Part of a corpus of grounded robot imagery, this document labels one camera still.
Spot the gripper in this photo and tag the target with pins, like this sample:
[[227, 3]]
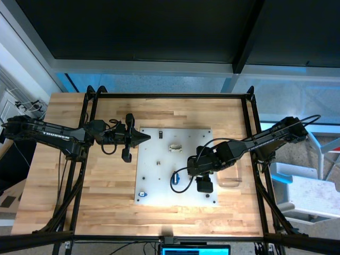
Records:
[[202, 166], [128, 138]]

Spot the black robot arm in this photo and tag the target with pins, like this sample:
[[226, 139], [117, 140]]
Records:
[[255, 144], [55, 135]]

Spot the white taskboard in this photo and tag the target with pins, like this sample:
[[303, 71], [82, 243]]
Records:
[[159, 194]]

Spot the blue round holder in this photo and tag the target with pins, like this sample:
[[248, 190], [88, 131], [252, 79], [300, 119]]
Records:
[[179, 181]]

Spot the beige connector housing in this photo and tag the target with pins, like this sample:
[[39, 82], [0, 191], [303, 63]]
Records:
[[175, 148]]

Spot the clear plastic tub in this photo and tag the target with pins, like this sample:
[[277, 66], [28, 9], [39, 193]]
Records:
[[229, 184]]

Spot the small blue holder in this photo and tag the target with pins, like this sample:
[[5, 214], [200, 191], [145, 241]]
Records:
[[139, 194]]

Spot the laptop screen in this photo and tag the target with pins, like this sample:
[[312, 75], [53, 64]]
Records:
[[194, 251]]

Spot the white speckled stool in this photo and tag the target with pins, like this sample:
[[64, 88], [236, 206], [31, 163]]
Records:
[[313, 196]]

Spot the white metal stand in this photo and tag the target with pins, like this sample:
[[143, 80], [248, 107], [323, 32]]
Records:
[[320, 164]]

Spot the cardboard box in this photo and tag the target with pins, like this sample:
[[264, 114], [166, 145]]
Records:
[[13, 190]]

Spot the black metal frame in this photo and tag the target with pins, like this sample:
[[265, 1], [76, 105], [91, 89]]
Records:
[[170, 95]]

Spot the grey metal wall rail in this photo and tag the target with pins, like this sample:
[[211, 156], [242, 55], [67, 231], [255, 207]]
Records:
[[159, 66]]

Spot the black wall post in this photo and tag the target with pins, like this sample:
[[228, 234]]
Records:
[[247, 40]]

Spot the grey metal wall post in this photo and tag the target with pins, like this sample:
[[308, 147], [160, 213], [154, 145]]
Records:
[[33, 40]]

